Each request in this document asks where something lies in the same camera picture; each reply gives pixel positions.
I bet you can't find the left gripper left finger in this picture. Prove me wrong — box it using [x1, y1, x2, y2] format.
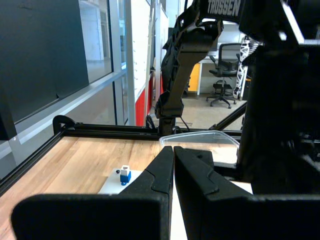
[11, 146, 175, 240]

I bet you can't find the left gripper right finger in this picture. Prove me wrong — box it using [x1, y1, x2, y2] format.
[174, 146, 320, 240]

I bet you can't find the small blue white connector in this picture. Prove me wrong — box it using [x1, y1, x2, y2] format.
[119, 164, 132, 187]

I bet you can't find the white mounting board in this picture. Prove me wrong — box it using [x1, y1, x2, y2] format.
[97, 149, 253, 240]

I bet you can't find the clear plastic tub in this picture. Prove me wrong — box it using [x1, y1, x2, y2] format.
[159, 129, 241, 165]

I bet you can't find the white and red partition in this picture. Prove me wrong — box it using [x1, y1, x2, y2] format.
[134, 0, 169, 127]

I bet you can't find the black window pillar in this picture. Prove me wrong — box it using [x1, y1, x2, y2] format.
[0, 82, 18, 142]

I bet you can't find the yellow cabinet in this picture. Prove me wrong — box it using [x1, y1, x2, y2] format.
[187, 63, 201, 92]

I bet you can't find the white lattice stand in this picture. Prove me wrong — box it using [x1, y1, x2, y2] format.
[232, 36, 258, 101]

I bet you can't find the black office chair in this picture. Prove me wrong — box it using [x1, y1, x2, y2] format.
[205, 42, 242, 110]

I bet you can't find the black table frame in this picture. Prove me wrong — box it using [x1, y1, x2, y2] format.
[0, 102, 248, 196]

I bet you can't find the grey window frame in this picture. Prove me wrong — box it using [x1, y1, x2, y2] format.
[0, 0, 137, 176]

